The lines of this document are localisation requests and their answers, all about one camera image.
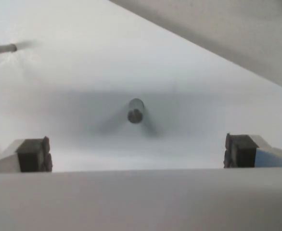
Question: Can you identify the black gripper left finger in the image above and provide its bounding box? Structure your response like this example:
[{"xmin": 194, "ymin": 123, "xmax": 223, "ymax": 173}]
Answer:
[{"xmin": 0, "ymin": 136, "xmax": 53, "ymax": 173}]

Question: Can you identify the small metal round peg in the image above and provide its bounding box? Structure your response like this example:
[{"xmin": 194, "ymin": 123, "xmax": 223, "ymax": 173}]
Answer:
[{"xmin": 127, "ymin": 98, "xmax": 145, "ymax": 125}]

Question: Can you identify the white task board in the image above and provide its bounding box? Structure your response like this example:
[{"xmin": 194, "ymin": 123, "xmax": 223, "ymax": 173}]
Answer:
[{"xmin": 0, "ymin": 0, "xmax": 282, "ymax": 174}]

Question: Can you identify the thin metal round peg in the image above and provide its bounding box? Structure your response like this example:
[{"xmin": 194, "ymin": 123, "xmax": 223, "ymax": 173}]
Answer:
[{"xmin": 0, "ymin": 42, "xmax": 18, "ymax": 56}]

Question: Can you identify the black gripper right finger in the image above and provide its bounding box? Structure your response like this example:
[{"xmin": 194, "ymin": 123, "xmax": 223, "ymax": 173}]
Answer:
[{"xmin": 223, "ymin": 132, "xmax": 282, "ymax": 169}]

